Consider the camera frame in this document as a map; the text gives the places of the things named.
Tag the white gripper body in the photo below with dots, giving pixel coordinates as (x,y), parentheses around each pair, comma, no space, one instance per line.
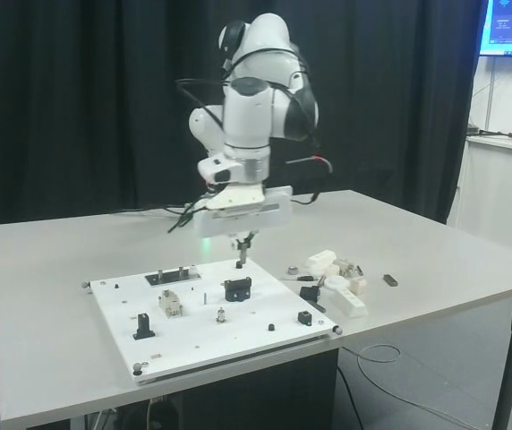
(247,221)

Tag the white cabinet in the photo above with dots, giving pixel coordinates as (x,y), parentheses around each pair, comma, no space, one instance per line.
(497,192)

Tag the cream plug block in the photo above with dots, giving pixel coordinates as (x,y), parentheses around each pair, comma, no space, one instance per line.
(359,285)

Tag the black table leg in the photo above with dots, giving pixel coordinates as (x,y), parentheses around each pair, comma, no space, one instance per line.
(511,358)

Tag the black plug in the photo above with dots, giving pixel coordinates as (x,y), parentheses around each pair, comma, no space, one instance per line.
(309,292)

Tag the black box under table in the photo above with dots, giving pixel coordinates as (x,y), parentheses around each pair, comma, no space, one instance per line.
(247,394)

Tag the white task board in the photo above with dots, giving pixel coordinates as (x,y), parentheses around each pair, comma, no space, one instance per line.
(184,340)

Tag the metal square peg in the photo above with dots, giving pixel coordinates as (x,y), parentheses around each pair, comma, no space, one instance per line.
(241,255)

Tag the black curtains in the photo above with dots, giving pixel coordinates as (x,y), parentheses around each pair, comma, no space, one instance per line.
(81,112)

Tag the small black bar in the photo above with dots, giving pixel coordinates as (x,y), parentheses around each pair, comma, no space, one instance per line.
(390,280)

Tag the black items on cabinet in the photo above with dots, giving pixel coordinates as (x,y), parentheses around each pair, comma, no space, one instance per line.
(506,133)

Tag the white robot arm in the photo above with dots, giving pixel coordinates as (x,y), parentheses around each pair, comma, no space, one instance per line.
(247,116)

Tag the long white peg holder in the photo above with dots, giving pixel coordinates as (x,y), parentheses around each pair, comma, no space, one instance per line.
(349,304)

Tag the metal and white plug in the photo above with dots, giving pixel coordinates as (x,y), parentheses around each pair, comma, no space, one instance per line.
(347,267)

